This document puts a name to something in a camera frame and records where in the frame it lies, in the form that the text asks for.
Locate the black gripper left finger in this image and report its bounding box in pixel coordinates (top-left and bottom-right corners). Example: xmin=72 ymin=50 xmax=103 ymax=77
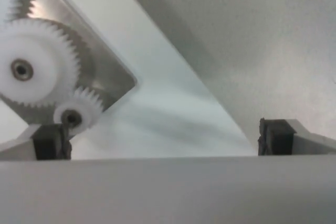
xmin=0 ymin=123 xmax=74 ymax=161

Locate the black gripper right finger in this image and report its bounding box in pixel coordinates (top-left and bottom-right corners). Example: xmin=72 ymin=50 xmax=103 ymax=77
xmin=258 ymin=117 xmax=336 ymax=156

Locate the white small gear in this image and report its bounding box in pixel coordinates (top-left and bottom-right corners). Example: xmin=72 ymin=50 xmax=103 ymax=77
xmin=54 ymin=88 xmax=105 ymax=137

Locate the white medium gear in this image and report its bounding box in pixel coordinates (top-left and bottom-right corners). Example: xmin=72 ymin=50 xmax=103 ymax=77
xmin=0 ymin=18 xmax=82 ymax=109

